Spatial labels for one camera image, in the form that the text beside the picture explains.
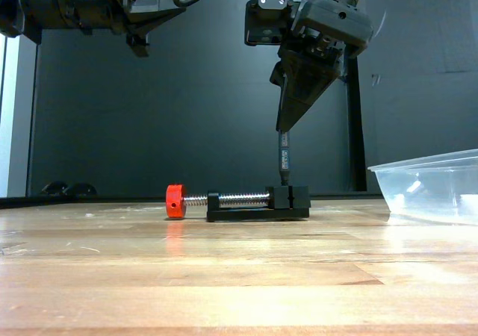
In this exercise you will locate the black clamp vise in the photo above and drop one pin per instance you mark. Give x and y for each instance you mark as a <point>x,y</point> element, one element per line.
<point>291,201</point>

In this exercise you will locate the dark USB-C connector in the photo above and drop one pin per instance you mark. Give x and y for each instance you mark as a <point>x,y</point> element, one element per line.
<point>284,157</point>

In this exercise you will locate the clear plastic container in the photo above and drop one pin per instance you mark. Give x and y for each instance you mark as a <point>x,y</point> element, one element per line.
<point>429,201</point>

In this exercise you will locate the black frame corner clamp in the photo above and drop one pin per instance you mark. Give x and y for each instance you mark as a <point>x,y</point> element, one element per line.
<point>82,190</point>
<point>54,189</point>

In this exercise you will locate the red round knob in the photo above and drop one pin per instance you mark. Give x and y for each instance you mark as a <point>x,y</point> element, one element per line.
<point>174,198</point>

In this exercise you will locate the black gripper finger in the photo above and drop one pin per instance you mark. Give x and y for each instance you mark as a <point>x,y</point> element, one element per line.
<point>302,86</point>
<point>277,77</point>
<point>157,11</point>

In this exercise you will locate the black frame side rail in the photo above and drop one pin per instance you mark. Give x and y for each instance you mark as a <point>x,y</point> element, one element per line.
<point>112,198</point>

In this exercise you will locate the silver threaded screw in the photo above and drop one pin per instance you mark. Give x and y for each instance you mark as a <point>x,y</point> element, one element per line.
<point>239,198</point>

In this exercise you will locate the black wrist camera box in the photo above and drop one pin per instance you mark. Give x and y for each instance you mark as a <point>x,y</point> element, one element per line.
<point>261,22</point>

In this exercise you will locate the black vertical frame post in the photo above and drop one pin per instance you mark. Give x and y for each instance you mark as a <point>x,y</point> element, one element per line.
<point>356,127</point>

